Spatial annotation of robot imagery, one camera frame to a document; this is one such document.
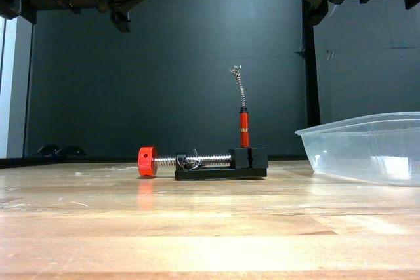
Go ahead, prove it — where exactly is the red RCA connector braided cable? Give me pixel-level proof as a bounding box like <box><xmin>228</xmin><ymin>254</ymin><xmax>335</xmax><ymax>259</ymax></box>
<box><xmin>228</xmin><ymin>63</ymin><xmax>252</xmax><ymax>149</ymax></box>

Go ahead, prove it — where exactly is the clear plastic tub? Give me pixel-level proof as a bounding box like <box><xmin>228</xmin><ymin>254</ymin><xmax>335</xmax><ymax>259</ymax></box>
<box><xmin>294</xmin><ymin>111</ymin><xmax>420</xmax><ymax>188</ymax></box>

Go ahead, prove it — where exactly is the black clamp with red knob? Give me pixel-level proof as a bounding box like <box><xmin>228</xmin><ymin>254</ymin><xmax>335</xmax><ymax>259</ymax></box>
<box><xmin>137</xmin><ymin>146</ymin><xmax>268</xmax><ymax>182</ymax></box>

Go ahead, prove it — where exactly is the frayed silver wire tangle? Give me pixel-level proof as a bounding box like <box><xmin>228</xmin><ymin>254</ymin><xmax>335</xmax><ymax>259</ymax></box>
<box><xmin>182</xmin><ymin>148</ymin><xmax>203</xmax><ymax>172</ymax></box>

